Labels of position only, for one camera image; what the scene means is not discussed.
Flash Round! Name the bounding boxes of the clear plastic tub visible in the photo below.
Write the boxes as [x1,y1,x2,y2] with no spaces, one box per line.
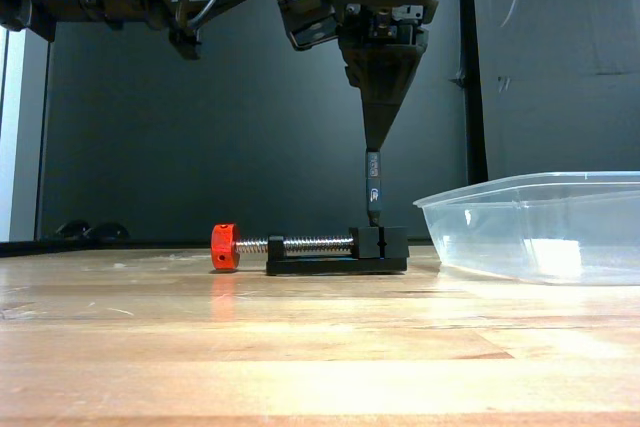
[413,170,640,287]

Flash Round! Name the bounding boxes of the black vise with red knob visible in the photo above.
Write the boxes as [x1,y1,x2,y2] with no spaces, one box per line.
[209,222,409,277]

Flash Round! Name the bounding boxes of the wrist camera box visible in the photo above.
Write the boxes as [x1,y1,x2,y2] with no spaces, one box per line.
[276,0,337,52]

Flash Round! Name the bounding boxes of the black vertical post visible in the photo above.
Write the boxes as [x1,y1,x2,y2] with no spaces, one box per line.
[452,0,490,187]

